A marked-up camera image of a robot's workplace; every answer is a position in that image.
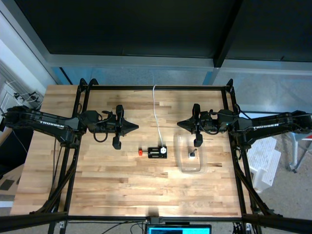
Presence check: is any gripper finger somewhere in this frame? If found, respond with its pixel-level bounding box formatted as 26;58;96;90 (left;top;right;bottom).
121;126;139;137
122;117;139;127
177;116;195;125
177;124;195;134

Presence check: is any black metal frame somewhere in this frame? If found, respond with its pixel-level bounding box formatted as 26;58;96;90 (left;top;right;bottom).
0;78;312;234

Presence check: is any grey metal chair frame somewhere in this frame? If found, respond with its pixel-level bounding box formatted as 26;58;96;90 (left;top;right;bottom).
282;126;312;174

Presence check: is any laptop with blue screen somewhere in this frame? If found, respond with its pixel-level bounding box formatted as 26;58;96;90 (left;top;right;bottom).
146;224;212;234

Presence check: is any clear plastic tub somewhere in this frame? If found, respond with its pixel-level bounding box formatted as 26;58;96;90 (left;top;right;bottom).
173;134;208;175

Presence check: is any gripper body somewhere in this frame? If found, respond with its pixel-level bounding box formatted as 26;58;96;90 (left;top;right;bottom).
106;104;126;150
193;103;214;148

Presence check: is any black vise with red knob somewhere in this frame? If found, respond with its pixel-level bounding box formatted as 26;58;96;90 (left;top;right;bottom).
138;146;169;159

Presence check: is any white power cord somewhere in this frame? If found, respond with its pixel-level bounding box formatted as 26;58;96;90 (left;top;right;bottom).
152;84;164;148

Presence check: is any black low camera box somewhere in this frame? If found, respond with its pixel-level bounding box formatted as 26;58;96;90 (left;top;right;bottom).
145;215;163;225

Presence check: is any cardboard box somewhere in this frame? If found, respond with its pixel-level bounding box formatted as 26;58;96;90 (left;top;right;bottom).
0;163;25;195

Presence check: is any bundle of loose cables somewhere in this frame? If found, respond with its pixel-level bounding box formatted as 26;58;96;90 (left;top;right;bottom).
13;90;41;104

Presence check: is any black chair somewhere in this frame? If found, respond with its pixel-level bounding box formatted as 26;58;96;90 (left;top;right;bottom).
0;126;32;178

